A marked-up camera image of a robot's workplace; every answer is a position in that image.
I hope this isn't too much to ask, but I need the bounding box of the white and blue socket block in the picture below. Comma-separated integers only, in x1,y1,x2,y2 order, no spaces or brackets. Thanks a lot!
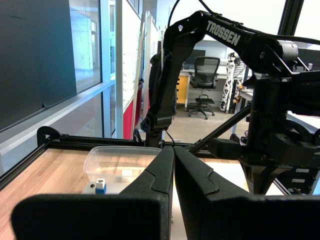
95,177,108,195

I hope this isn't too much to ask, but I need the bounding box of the clear plastic tub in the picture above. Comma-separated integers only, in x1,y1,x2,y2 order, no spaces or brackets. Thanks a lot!
82,145,163,191

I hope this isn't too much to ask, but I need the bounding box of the white lattice stand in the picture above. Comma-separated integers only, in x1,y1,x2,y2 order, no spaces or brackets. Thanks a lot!
219,52,242,113

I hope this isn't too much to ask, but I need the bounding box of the white task board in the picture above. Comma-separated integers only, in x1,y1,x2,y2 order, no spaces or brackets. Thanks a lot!
81,158,285,240

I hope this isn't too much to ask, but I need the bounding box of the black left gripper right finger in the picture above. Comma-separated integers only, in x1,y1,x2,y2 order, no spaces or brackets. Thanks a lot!
174,146,320,240

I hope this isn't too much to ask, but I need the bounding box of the yellow drawer cabinet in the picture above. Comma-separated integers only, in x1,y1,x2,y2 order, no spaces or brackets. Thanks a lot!
176,74,190,112

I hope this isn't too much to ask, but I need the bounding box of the white partition red base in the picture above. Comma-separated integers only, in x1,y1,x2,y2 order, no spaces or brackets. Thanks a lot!
115,0,146,140

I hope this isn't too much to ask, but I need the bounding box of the black computer monitor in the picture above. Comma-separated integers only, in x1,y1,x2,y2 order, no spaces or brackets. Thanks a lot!
184,49,207,65

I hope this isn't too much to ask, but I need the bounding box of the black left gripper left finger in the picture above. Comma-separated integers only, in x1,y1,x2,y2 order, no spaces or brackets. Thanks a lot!
11,145,175,240

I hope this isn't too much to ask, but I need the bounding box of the black office chair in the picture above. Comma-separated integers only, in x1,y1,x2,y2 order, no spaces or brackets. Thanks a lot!
187,56,221,120

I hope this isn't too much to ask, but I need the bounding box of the grey window ledge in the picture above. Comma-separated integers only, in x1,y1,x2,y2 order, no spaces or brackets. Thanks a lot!
0,80,116,161

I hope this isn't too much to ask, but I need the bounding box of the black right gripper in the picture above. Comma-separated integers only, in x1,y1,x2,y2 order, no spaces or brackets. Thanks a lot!
208,134,320,195

